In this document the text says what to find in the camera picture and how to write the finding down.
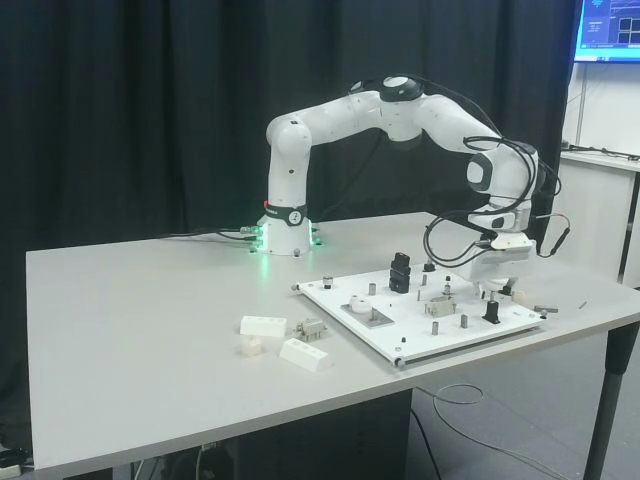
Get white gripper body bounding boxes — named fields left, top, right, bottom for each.
left=467, top=246, right=534, bottom=284

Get white peg holder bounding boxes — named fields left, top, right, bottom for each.
left=239, top=314, right=291, bottom=341
left=278, top=337, right=330, bottom=374

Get white round plug holder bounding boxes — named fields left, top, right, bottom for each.
left=235, top=335, right=266, bottom=359

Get black Ethernet plug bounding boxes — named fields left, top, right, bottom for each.
left=481, top=298, right=503, bottom=326

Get black D-SUB plug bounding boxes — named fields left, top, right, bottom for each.
left=388, top=251, right=413, bottom=294

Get white task board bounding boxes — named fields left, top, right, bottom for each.
left=288, top=259, right=546, bottom=370

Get white cabinet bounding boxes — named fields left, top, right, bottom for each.
left=556, top=143, right=640, bottom=290

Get black table leg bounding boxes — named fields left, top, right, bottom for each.
left=583, top=324, right=632, bottom=480

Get metal rectangular connector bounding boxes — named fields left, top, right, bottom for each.
left=294, top=319, right=329, bottom=344

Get blue screen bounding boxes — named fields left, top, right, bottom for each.
left=573, top=0, right=640, bottom=64

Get black curtain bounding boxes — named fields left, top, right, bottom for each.
left=0, top=0, right=575, bottom=454

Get black looped wrist cable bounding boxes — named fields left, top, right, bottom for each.
left=422, top=209, right=496, bottom=265

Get thin black rod with wire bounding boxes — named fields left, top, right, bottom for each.
left=535, top=211, right=572, bottom=257

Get grey floor cable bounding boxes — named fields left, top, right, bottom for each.
left=417, top=382, right=640, bottom=480

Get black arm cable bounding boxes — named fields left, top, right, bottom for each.
left=347, top=75, right=561, bottom=226

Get black base cables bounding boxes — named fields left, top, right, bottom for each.
left=162, top=225, right=264, bottom=245

